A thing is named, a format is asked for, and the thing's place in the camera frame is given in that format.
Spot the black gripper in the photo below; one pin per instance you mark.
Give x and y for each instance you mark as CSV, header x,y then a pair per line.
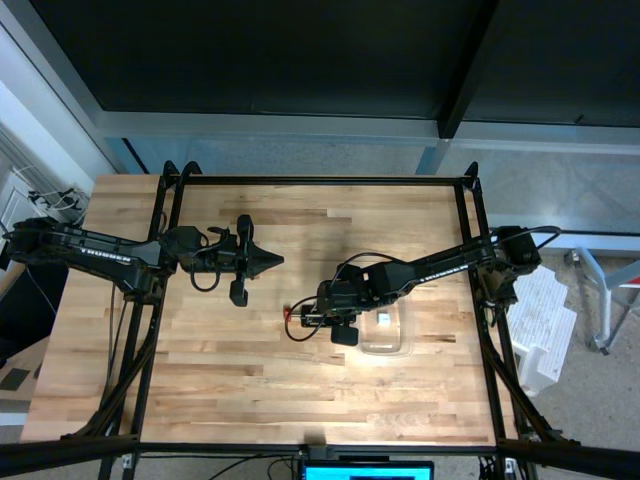
x,y
239,294
345,336

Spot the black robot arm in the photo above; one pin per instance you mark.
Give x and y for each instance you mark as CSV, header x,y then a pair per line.
x,y
450,265
105,250

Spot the black clamp fixture base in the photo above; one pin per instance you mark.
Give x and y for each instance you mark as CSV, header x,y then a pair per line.
x,y
312,324

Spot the clear plastic tub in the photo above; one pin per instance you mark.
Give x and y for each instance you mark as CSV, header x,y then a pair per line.
x,y
385,345

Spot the small white holder block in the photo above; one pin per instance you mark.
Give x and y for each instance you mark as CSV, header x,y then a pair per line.
x,y
384,318

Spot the red-knobbed steel clamp screw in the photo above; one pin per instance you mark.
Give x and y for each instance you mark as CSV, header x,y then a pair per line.
x,y
287,314

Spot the blue laptop screen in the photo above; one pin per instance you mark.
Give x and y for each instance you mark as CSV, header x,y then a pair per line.
x,y
365,472

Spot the white stepped foam block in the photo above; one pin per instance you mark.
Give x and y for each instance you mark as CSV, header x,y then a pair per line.
x,y
542,325

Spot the brown cardboard box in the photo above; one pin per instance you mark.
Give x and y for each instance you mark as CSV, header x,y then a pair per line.
x,y
25,357

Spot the grey metal wheeled stand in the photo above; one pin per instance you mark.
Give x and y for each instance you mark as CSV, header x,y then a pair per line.
x,y
606,310

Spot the black aluminium table frame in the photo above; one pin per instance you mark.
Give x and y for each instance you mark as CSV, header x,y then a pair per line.
x,y
320,180

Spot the black low camera box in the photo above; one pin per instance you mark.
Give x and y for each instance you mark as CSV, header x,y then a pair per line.
x,y
320,451

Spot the black curved frame bracket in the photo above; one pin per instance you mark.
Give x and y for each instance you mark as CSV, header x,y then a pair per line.
x,y
191,163
472,167
168,164

